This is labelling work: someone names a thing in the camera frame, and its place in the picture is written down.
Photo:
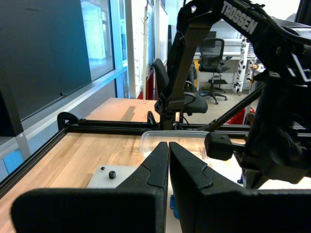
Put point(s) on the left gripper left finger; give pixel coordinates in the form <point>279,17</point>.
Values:
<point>97,208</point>

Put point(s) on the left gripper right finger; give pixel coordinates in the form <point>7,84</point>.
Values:
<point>230,211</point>

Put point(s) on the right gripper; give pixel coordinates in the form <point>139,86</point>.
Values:
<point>279,136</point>

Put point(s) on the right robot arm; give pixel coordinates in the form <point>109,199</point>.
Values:
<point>243,24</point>

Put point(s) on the clear plastic container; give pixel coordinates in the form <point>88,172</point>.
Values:
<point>150,143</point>

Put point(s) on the white task board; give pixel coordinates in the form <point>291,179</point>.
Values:
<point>102,180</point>

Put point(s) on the small blue socket block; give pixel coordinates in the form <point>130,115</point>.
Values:
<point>240,179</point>

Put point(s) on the short black stud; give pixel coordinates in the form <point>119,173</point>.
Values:
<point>112,174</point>

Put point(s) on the wide blue socket block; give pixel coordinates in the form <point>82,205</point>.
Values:
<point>173,206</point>

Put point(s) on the black office chair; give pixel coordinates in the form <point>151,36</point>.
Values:
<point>211,65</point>
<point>161,75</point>

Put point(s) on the cardboard box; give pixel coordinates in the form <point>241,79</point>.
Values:
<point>109,109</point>

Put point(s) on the glass window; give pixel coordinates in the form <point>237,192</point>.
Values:
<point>97,36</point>

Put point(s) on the black frame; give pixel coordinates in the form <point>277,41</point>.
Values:
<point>109,126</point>

